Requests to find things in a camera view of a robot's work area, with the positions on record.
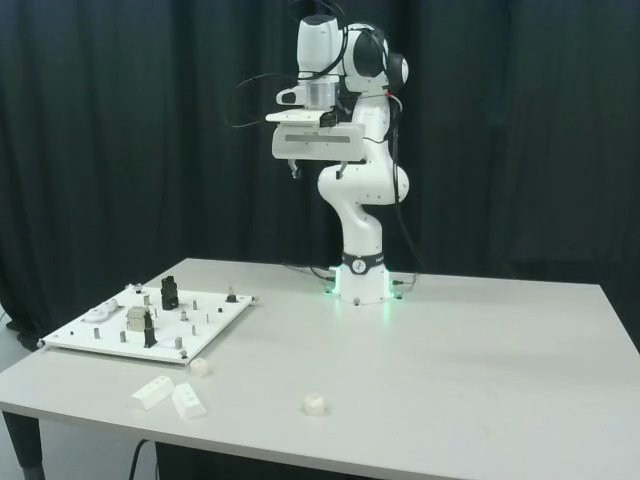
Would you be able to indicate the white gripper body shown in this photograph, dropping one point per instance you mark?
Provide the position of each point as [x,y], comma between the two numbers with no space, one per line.
[315,147]

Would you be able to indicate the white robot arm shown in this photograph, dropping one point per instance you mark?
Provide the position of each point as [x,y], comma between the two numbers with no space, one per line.
[360,225]

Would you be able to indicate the black D-SUB plug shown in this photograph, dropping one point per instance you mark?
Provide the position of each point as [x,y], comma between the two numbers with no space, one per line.
[169,292]

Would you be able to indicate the flat white mounting plate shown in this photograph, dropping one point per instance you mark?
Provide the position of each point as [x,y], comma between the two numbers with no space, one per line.
[292,116]

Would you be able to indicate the metal bolt black base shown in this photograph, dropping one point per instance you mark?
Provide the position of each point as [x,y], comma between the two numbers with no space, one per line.
[231,296]

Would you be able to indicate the black curtain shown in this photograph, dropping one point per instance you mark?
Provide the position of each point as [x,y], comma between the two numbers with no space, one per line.
[500,150]

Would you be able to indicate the white task board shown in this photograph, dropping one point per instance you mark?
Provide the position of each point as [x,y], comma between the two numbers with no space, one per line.
[215,325]

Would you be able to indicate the black tall plug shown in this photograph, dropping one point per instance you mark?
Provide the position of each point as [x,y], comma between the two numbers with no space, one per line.
[149,332]

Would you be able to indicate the small white cube holder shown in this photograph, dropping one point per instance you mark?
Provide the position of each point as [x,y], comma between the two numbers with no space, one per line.
[200,367]
[315,403]

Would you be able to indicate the white medium gear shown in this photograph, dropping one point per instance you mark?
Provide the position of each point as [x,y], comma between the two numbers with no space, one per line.
[111,305]

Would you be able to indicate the white large gear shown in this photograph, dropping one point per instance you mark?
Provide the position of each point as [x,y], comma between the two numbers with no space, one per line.
[95,315]

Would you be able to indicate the long white holder with holes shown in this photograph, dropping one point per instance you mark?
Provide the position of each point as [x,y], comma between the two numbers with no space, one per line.
[152,394]
[189,403]

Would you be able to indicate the black table leg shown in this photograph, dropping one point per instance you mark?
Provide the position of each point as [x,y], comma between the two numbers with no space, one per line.
[22,445]

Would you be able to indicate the small white wrist camera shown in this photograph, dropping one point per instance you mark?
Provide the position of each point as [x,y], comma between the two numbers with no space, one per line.
[290,96]

